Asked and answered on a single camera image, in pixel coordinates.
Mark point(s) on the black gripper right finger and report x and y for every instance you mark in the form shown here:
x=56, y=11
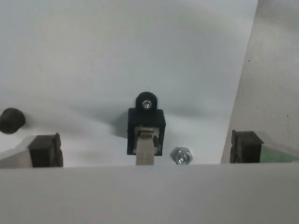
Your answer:
x=245, y=149

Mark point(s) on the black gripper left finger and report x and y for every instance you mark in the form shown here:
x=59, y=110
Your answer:
x=45, y=151

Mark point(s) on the grey Ethernet plug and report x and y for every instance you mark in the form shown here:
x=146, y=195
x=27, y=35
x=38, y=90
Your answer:
x=145, y=149

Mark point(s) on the small black round knob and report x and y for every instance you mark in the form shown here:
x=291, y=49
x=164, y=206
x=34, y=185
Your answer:
x=11, y=120

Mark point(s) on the silver hex nut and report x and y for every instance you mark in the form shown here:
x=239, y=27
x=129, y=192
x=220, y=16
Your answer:
x=181, y=156

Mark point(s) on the white task board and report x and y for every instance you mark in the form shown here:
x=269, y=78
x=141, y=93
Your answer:
x=93, y=58

